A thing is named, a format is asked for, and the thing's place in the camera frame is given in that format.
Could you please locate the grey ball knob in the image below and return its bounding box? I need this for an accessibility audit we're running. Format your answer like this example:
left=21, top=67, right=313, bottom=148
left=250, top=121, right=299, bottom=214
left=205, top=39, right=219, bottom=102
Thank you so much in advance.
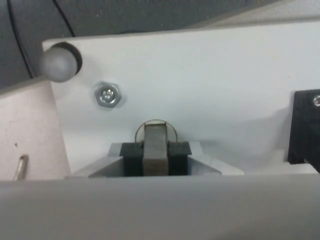
left=39, top=41, right=83, bottom=83

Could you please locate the black cable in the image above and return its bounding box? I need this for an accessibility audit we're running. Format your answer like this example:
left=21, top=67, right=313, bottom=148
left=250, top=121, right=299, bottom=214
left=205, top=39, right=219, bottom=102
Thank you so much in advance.
left=6, top=0, right=35, bottom=79
left=51, top=0, right=76, bottom=37

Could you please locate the white task board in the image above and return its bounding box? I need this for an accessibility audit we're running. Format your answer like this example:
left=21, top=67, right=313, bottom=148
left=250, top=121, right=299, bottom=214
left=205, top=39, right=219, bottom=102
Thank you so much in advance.
left=41, top=21, right=320, bottom=180

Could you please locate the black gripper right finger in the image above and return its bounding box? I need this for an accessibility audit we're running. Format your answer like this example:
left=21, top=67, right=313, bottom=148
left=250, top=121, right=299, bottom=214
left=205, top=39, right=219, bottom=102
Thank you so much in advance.
left=166, top=141, right=245, bottom=177

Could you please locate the metal round peg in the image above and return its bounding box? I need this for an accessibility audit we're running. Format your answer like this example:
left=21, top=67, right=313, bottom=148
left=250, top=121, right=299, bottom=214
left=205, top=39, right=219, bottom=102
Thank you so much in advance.
left=13, top=154, right=30, bottom=181

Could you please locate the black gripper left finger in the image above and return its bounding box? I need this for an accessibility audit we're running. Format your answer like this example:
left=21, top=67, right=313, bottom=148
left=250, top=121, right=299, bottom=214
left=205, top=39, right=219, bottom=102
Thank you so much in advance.
left=65, top=141, right=145, bottom=178

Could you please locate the metal hex bolt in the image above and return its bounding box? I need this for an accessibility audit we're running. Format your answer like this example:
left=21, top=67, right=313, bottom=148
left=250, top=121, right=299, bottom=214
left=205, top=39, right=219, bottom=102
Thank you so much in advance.
left=93, top=81, right=123, bottom=108

